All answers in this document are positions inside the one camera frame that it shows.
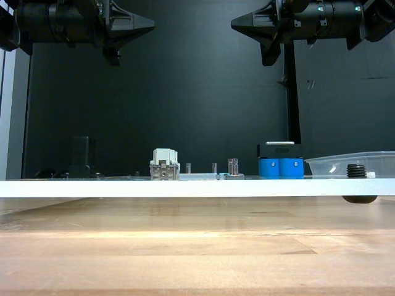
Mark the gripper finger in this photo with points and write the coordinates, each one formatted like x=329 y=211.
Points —
x=262 y=17
x=129 y=34
x=126 y=17
x=262 y=32

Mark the grey rectangular connector housing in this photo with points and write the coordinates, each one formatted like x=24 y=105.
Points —
x=165 y=157

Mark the blue and black connector block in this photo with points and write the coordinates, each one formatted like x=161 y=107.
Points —
x=279 y=168

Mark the small black clamp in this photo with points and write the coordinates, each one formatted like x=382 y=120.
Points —
x=81 y=154

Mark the clear plastic tub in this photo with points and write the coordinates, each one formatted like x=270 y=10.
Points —
x=327 y=161

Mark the silver block with two posts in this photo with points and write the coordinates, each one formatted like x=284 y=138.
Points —
x=197 y=176

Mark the white task board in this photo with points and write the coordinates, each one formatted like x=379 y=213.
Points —
x=185 y=188

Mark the black rubber board foot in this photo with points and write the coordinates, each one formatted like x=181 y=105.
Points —
x=359 y=200

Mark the black vertical post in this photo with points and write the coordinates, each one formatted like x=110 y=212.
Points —
x=292 y=98

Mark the small silver metal post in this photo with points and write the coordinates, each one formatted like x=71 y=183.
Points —
x=233 y=165

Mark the white connector mount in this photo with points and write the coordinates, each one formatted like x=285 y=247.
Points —
x=371 y=174

